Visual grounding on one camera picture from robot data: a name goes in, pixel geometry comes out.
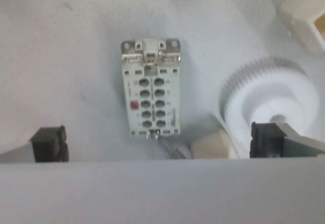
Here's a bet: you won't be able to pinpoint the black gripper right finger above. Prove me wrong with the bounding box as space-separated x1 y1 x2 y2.
249 121 325 159

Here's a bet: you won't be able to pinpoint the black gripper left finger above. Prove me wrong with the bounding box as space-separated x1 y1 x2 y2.
0 124 70 163

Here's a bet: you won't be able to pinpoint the grey waterproof plug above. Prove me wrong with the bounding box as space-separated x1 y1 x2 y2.
120 38 182 140

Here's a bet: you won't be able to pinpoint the white large gear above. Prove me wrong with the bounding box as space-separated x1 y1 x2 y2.
217 55 321 158

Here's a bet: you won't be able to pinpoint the small white plug holder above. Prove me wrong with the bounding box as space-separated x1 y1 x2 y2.
189 129 231 160

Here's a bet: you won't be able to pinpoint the white round peg holder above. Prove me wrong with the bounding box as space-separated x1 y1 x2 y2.
277 0 325 57

